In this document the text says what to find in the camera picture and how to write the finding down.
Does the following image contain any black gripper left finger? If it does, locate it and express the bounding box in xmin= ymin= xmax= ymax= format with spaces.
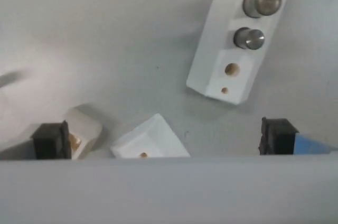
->
xmin=0 ymin=120 xmax=72 ymax=160

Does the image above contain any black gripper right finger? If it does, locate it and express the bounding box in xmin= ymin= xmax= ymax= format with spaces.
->
xmin=258 ymin=116 xmax=338 ymax=156

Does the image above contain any medium metal round peg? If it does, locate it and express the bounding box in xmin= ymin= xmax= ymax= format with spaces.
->
xmin=233 ymin=27 xmax=265 ymax=50

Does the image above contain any white square peg holder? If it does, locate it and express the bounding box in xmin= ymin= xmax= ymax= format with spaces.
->
xmin=109 ymin=113 xmax=191 ymax=158

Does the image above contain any white round peg holder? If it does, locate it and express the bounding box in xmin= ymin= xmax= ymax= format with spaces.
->
xmin=186 ymin=0 xmax=291 ymax=107

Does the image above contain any large metal round peg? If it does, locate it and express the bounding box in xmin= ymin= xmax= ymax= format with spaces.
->
xmin=242 ymin=0 xmax=283 ymax=19

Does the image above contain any small white holder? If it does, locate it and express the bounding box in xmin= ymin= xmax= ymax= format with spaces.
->
xmin=63 ymin=104 xmax=103 ymax=160

